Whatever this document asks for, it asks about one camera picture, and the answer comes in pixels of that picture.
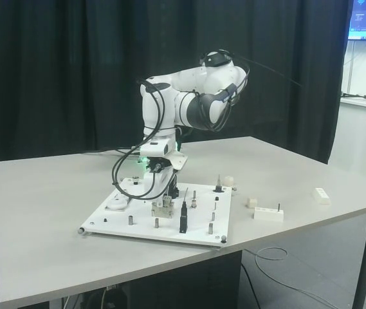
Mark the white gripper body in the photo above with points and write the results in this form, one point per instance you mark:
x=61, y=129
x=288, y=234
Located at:
x=160, y=183

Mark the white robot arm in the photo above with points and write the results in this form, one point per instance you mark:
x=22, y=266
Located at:
x=157, y=112

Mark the black D-SUB plug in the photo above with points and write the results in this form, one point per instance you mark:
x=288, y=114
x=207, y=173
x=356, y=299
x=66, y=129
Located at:
x=174, y=189

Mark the flat white plate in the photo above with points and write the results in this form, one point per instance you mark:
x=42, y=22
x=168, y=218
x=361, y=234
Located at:
x=179, y=160

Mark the metal BNC plug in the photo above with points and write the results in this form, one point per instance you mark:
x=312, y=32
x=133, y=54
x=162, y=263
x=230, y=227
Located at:
x=195, y=203

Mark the black USB plug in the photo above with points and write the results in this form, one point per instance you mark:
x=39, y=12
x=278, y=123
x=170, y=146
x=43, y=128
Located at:
x=183, y=222

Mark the white large gear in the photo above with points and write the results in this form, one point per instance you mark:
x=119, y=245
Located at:
x=117, y=204

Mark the white task board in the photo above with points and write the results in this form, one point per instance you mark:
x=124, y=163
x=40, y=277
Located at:
x=142, y=230

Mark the large metal square peg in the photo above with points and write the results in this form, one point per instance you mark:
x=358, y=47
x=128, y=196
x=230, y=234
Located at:
x=211, y=228

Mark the small white holder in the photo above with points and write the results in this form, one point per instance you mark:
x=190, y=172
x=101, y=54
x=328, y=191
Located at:
x=251, y=202
x=228, y=179

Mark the black under-table cabinet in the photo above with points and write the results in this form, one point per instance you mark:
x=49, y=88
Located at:
x=186, y=283

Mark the long white peg holder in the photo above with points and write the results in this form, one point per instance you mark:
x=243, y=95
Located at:
x=321, y=196
x=266, y=215

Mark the black curtain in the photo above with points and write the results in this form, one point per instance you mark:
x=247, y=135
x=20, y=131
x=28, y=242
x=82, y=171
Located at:
x=57, y=64

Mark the white cabinet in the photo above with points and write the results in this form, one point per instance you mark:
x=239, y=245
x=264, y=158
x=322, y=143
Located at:
x=362, y=135

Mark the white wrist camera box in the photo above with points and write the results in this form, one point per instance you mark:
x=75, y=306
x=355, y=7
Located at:
x=155, y=148

